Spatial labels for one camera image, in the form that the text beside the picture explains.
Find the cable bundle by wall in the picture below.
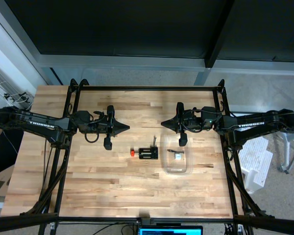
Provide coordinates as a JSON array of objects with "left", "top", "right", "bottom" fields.
[{"left": 2, "top": 91, "right": 32, "bottom": 105}]

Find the black USB-C connector braided cable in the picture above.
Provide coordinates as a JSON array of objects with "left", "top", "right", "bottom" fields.
[{"left": 166, "top": 148, "right": 185, "bottom": 156}]

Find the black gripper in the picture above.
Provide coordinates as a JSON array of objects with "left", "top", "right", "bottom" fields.
[
  {"left": 98, "top": 105, "right": 130, "bottom": 150},
  {"left": 161, "top": 102, "right": 196, "bottom": 147}
]

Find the black braided cable loop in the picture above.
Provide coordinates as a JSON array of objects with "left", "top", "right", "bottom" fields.
[{"left": 84, "top": 129, "right": 100, "bottom": 144}]

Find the small black vise orange knob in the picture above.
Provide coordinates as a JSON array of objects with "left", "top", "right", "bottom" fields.
[{"left": 130, "top": 146, "right": 160, "bottom": 160}]

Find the clear plastic container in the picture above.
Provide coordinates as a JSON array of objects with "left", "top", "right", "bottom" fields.
[{"left": 161, "top": 133, "right": 194, "bottom": 176}]

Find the black aluminium frame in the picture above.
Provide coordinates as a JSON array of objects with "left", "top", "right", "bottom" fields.
[{"left": 0, "top": 78, "right": 294, "bottom": 235}]

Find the brown cardboard box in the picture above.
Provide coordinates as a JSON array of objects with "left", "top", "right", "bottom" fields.
[{"left": 0, "top": 164, "right": 15, "bottom": 209}]

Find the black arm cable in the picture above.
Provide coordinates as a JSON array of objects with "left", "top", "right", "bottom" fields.
[{"left": 180, "top": 109, "right": 206, "bottom": 134}]

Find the blue-edged screen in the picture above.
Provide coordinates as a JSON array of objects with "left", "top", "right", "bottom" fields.
[{"left": 138, "top": 225, "right": 203, "bottom": 235}]

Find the black table-level camera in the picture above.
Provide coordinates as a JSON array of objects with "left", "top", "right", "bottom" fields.
[{"left": 136, "top": 212, "right": 153, "bottom": 226}]

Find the black chair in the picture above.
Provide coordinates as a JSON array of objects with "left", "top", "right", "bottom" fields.
[{"left": 0, "top": 128, "right": 24, "bottom": 177}]

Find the black vertical post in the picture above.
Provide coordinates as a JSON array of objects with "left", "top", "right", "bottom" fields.
[{"left": 204, "top": 0, "right": 236, "bottom": 69}]

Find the grey metal chair base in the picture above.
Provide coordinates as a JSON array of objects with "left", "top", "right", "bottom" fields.
[{"left": 275, "top": 129, "right": 294, "bottom": 175}]

